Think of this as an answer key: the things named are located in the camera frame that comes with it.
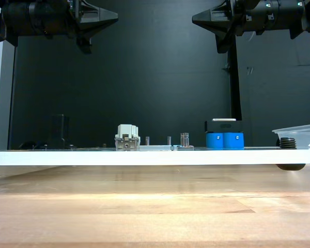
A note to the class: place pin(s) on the black vertical post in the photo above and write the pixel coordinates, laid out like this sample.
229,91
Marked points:
233,77

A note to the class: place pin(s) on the clear plastic tub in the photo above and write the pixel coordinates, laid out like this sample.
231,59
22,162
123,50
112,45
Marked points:
299,131

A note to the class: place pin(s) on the grey multi-pin connector housing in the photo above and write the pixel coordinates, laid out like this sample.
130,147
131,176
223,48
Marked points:
126,134

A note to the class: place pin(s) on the blue and black connector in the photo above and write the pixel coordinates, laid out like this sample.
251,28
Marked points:
224,140

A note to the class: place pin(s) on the black ribbed screw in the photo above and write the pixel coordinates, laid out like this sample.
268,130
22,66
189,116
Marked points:
287,143

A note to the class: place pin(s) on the white task board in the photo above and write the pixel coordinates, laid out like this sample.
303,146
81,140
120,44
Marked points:
144,157

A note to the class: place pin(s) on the small silver socket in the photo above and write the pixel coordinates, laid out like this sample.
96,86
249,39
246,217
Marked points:
185,140

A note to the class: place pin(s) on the black rubber board foot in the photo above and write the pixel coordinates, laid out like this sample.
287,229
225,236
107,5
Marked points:
290,167

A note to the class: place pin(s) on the aluminium block with pegs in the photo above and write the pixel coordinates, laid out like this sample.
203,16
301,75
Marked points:
155,148

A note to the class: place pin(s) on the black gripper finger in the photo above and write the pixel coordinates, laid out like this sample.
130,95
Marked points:
98,15
217,15
90,29
219,29

